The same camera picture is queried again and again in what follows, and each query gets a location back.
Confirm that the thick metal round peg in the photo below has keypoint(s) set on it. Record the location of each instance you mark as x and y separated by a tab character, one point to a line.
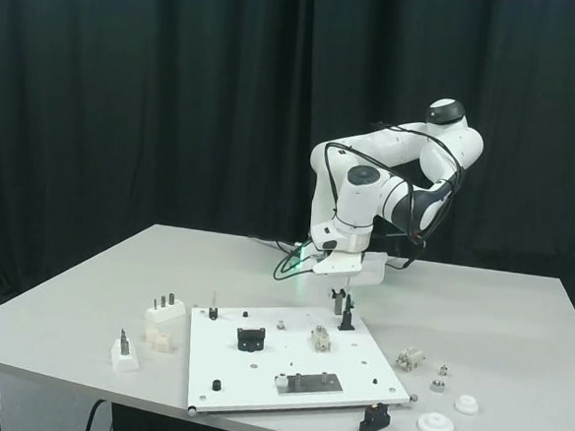
172	298

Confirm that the beige rectangular plug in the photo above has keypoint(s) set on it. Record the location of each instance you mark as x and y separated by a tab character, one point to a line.
409	359

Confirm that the thin metal round peg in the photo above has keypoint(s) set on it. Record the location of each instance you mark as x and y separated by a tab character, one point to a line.
156	303

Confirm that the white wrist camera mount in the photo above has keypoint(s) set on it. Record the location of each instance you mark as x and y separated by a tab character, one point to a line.
338	263

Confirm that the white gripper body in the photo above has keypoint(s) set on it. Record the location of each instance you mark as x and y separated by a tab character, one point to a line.
372	271

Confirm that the white large gear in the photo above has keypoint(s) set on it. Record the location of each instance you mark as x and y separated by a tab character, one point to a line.
434	425

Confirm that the white small gear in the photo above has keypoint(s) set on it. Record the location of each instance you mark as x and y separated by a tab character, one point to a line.
281	381

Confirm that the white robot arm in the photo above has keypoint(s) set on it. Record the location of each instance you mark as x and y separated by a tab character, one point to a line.
357	200

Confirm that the black curtains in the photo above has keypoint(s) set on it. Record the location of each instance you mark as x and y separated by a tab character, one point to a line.
81	63

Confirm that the cream plug holder block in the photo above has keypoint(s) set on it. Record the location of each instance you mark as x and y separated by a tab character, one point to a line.
165	344
152	334

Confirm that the small metal square peg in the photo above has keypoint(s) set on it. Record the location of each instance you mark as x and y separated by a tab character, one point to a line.
123	343

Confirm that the white short peg holder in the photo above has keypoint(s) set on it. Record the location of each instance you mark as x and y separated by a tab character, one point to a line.
124	361

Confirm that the large metal square peg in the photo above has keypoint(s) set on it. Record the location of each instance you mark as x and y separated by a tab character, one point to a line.
336	306

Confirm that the white task board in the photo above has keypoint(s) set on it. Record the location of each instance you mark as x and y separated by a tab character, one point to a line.
267	367

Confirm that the medium metal round peg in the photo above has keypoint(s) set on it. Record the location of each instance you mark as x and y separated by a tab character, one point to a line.
164	300

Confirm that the white medium gear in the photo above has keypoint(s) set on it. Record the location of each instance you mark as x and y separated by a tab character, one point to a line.
467	404

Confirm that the black D-SUB plug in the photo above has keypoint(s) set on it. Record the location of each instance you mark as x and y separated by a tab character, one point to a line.
374	420

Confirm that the white long peg holder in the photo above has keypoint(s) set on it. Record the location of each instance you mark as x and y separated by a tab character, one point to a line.
164	314

